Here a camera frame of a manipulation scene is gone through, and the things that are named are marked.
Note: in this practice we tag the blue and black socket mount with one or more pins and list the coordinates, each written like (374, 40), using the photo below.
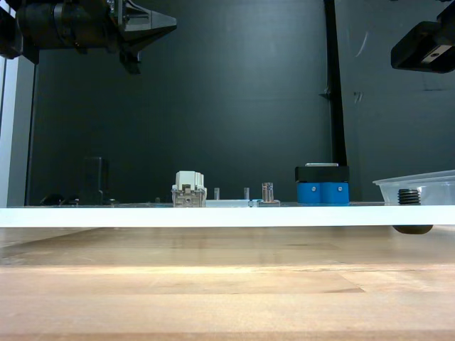
(313, 193)

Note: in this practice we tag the clear acrylic block with posts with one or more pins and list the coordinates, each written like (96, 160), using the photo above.
(227, 203)

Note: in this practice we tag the beige connector housing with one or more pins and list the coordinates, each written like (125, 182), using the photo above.
(188, 184)

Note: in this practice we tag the black wall pillar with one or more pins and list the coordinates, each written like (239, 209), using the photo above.
(334, 71)

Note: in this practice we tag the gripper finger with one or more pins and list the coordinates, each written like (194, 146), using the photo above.
(142, 42)
(161, 22)

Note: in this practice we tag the black threaded screw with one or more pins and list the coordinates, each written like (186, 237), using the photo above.
(409, 196)

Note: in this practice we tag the white task board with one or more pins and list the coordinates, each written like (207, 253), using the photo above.
(227, 216)

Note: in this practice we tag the small silver socket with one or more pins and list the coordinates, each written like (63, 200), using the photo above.
(267, 192)

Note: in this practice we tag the clear plastic tub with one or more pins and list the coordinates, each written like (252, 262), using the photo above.
(437, 181)

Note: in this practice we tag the black rubber board foot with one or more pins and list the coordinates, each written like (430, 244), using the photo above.
(412, 230)

